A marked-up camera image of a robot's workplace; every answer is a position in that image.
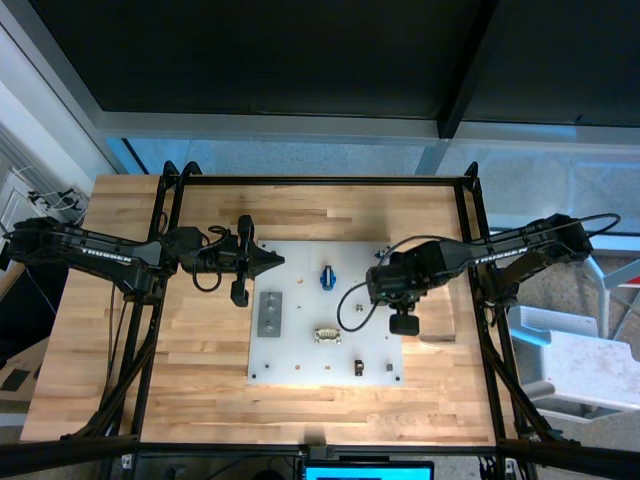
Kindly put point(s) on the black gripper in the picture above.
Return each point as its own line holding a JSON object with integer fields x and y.
{"x": 242, "y": 260}
{"x": 400, "y": 280}

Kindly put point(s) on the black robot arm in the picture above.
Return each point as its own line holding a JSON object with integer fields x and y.
{"x": 500, "y": 257}
{"x": 100, "y": 250}

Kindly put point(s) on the large blue bar holder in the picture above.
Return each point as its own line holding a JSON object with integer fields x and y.
{"x": 322, "y": 284}

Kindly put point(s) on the silver bar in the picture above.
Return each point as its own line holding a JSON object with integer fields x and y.
{"x": 328, "y": 276}

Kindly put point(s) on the white taskboard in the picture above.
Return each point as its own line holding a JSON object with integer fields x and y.
{"x": 310, "y": 350}

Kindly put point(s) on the clear plastic tub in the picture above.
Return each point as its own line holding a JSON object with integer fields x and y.
{"x": 442, "y": 317}

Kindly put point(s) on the grey metal plate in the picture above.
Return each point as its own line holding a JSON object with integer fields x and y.
{"x": 262, "y": 317}

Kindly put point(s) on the beige connector housing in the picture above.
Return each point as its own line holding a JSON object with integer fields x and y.
{"x": 328, "y": 335}

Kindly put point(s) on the small black connector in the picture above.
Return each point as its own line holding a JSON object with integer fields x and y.
{"x": 359, "y": 368}

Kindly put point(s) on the blue-edged screen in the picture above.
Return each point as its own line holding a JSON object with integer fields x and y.
{"x": 367, "y": 472}

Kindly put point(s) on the white plastic step stool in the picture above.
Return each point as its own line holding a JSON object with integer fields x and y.
{"x": 585, "y": 360}

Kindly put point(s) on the black diagonal beam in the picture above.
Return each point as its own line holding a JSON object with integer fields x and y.
{"x": 465, "y": 65}

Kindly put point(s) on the red plastic piece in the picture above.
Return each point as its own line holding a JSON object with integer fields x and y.
{"x": 631, "y": 284}

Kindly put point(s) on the cardboard box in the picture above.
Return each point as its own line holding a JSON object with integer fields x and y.
{"x": 20, "y": 360}

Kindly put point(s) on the black aluminium frame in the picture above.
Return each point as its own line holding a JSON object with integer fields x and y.
{"x": 320, "y": 180}

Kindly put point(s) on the grey window sill rail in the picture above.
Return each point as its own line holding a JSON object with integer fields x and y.
{"x": 300, "y": 122}

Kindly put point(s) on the black table-edge camera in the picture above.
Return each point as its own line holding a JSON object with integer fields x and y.
{"x": 317, "y": 452}

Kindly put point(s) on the white metal chair frame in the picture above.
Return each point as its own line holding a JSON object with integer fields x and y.
{"x": 602, "y": 300}

